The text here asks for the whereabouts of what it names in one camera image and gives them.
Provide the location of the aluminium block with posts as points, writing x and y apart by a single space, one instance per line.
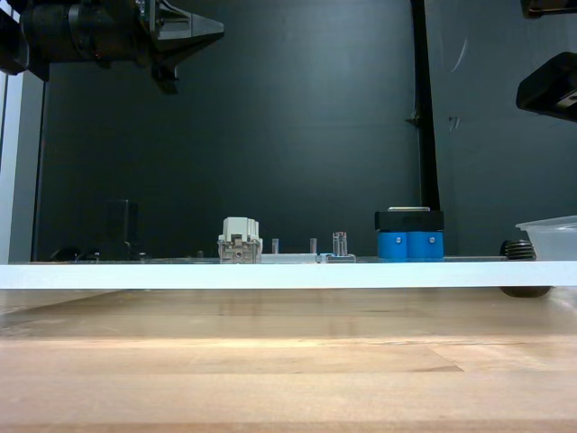
288 259

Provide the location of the white task board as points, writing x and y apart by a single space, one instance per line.
288 275

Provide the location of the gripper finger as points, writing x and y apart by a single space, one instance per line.
185 47
198 24

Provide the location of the black ribbed knob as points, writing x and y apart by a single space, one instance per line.
518 250

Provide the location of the grey metal post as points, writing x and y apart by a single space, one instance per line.
22 180

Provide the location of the black rubber foot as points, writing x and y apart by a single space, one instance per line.
525 292

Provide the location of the clear plastic tub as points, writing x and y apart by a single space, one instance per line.
554 239

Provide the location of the blue connector with black top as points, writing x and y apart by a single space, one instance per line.
410 245

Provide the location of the small metal connector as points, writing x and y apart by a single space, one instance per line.
340 245

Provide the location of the black vertical post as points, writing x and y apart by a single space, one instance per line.
426 135

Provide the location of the black clamp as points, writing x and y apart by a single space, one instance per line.
118 225

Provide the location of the grey connector housing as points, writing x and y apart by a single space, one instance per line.
239 234

